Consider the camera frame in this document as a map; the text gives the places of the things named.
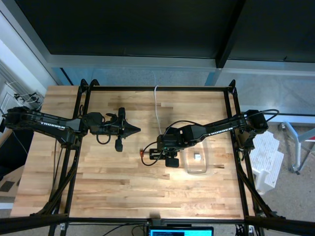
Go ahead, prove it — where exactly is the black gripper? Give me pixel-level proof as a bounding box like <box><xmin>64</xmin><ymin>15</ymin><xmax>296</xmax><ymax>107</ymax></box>
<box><xmin>105</xmin><ymin>107</ymin><xmax>142</xmax><ymax>152</ymax></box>
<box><xmin>161</xmin><ymin>146</ymin><xmax>181</xmax><ymax>169</ymax></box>

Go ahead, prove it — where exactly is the clear plastic tub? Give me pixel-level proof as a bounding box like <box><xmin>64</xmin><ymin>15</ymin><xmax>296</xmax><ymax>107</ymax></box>
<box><xmin>181</xmin><ymin>141</ymin><xmax>213</xmax><ymax>176</ymax></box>

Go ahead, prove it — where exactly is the laptop screen with blue edge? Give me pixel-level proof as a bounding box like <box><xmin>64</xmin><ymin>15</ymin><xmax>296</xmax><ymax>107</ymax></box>
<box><xmin>147</xmin><ymin>226</ymin><xmax>214</xmax><ymax>236</ymax></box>

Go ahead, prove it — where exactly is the white foam block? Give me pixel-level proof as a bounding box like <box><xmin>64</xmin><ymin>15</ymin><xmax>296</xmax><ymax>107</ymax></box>
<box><xmin>250</xmin><ymin>132</ymin><xmax>284</xmax><ymax>195</ymax></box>

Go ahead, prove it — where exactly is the grey metal stand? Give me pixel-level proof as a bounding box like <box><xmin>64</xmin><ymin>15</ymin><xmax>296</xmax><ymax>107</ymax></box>
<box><xmin>278</xmin><ymin>121</ymin><xmax>315</xmax><ymax>176</ymax></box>

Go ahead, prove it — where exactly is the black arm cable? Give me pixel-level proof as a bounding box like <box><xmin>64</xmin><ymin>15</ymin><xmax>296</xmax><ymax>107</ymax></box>
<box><xmin>95</xmin><ymin>126</ymin><xmax>111</xmax><ymax>145</ymax></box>
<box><xmin>141</xmin><ymin>109</ymin><xmax>281</xmax><ymax>167</ymax></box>

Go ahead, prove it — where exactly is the black table camera mount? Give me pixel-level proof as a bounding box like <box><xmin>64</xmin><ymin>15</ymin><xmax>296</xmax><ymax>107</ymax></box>
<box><xmin>147</xmin><ymin>213</ymin><xmax>164</xmax><ymax>226</ymax></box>

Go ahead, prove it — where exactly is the black aluminium table frame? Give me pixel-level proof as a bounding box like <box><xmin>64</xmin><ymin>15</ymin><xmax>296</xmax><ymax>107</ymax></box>
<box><xmin>0</xmin><ymin>78</ymin><xmax>315</xmax><ymax>236</ymax></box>

